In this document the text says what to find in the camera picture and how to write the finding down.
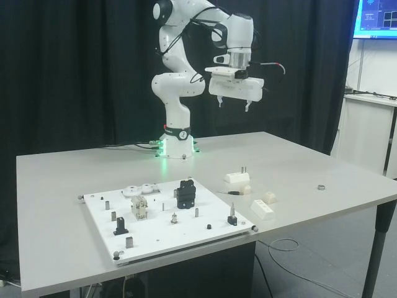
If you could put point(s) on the metal bolt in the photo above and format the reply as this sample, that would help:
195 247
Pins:
232 211

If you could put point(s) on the blue monitor screen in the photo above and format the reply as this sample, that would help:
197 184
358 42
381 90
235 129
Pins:
376 18

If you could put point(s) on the white cabinet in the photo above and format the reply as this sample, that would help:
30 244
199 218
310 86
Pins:
366 133

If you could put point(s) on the black table leg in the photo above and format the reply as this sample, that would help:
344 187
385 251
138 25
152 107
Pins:
380 248

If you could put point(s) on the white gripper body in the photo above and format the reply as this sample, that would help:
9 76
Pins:
239 88

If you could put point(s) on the large metal square peg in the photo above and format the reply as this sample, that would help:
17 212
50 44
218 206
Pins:
129 243

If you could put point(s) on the black D-SUB plug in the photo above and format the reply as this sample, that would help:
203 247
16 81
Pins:
185 195

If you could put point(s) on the white round peg holder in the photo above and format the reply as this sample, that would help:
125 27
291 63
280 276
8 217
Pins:
237 178

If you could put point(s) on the white task board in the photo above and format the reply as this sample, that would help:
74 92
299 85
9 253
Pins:
161 239

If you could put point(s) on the black curtain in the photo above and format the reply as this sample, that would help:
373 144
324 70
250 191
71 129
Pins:
77 77

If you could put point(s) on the thick metal round peg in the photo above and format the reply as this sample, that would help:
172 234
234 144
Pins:
196 213

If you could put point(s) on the medium metal square peg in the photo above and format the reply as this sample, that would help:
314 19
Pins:
113 216

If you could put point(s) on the small metal square peg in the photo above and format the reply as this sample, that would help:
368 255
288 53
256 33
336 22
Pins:
107 205

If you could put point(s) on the white large gear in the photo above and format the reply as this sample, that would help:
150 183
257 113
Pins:
131 191

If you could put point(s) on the metal BNC plug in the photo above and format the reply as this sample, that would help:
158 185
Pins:
174 217

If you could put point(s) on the white medium gear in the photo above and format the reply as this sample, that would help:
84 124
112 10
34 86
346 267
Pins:
148 188

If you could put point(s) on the white square peg holder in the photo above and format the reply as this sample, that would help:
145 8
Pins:
262 210

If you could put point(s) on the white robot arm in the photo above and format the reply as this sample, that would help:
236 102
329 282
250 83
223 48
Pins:
173 115

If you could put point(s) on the small white plug holder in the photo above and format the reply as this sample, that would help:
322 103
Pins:
270 198
246 189

